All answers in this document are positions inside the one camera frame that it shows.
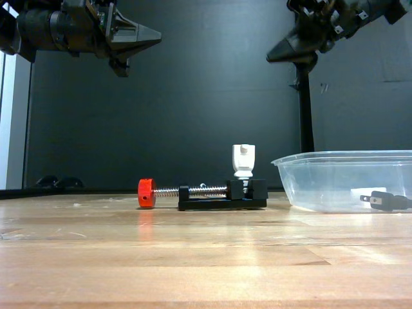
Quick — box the black power plug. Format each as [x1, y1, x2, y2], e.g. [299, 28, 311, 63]
[359, 190, 412, 212]

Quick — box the white power socket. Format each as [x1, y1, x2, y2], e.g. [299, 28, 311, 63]
[231, 144, 256, 194]

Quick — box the clear plastic tub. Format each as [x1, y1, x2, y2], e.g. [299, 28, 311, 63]
[270, 149, 412, 215]

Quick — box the black clamp with red knob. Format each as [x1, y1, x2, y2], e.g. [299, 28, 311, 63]
[137, 178, 268, 212]

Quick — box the black wall post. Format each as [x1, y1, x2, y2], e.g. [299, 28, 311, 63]
[289, 61, 315, 153]

